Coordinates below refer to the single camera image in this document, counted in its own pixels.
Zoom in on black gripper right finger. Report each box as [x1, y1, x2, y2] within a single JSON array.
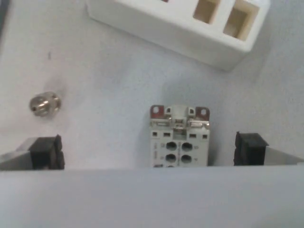
[[234, 130, 304, 167]]

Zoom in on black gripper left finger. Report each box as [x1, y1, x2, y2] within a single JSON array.
[[0, 134, 65, 171]]

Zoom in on white holder with square holes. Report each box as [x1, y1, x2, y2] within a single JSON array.
[[86, 0, 271, 72]]

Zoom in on metal BNC plug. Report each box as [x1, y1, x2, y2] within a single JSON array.
[[29, 91, 63, 117]]

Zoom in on grey waterproof plug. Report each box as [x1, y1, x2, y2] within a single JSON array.
[[149, 104, 211, 168]]

